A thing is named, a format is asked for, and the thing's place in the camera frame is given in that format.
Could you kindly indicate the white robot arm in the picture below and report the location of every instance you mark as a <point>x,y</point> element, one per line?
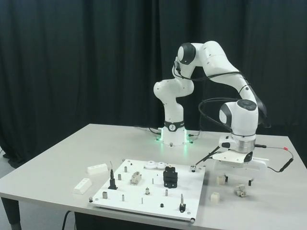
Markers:
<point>172,112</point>

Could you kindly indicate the metal BNC plug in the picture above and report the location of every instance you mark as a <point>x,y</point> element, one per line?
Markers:
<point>146,191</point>

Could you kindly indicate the white large gear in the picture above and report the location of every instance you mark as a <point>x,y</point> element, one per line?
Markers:
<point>150,164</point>

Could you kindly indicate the white holder with round holes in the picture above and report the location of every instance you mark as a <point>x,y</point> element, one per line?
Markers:
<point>96,169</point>

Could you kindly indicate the grey connector plug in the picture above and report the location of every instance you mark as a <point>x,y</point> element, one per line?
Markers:
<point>240,190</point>

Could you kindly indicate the small white cube holder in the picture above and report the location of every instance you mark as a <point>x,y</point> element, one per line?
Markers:
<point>215,198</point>
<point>219,180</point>

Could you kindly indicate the white medium gear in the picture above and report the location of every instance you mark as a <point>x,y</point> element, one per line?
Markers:
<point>160,165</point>

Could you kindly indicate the white task board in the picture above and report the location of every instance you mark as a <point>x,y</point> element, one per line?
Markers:
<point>153,198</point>

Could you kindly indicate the round waterproof plug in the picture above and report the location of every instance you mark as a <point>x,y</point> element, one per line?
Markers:
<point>192,169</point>

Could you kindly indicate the black D-SUB plug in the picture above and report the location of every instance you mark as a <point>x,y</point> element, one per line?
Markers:
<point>170,178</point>

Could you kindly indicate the metal square peg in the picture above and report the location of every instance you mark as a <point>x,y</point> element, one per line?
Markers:
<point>104,194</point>
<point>119,178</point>

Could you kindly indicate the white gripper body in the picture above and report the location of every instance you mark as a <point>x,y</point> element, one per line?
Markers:
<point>260,163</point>

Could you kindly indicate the small metal ball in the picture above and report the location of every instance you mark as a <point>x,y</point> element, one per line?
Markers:
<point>90,198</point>
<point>192,221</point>

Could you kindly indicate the black curtain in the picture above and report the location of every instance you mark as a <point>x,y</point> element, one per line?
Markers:
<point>72,60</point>

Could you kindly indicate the white small gear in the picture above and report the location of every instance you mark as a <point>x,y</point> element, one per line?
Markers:
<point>168,165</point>

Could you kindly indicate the white holder with square holes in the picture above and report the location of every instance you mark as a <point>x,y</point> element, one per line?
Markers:
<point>82,187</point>

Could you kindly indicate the black table leg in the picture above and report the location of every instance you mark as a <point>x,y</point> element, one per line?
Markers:
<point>10,213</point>

